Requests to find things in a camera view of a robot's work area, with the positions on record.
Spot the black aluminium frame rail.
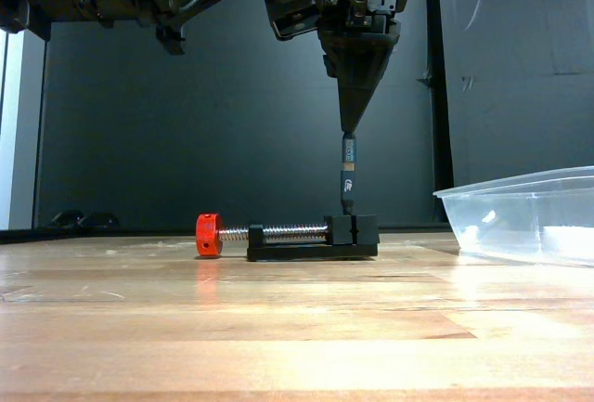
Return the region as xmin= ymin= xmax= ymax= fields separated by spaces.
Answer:
xmin=0 ymin=225 xmax=465 ymax=245

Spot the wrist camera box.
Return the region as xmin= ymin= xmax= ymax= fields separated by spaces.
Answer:
xmin=261 ymin=0 xmax=324 ymax=42

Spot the clear plastic tub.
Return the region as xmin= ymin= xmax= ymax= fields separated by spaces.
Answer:
xmin=432 ymin=165 xmax=594 ymax=267

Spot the white foam pad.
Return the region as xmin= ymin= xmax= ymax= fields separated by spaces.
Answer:
xmin=540 ymin=224 xmax=594 ymax=257

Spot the black vise with red knob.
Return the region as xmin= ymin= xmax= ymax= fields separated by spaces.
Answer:
xmin=194 ymin=213 xmax=381 ymax=263

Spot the black curved corner bracket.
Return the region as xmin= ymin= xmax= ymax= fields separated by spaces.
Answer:
xmin=84 ymin=211 xmax=121 ymax=228
xmin=49 ymin=209 xmax=85 ymax=227

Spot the slim black upright post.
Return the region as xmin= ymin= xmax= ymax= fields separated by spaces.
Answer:
xmin=416 ymin=0 xmax=455 ymax=227

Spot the USB-C connector with braided cable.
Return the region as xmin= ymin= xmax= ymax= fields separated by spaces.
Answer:
xmin=342 ymin=130 xmax=359 ymax=174

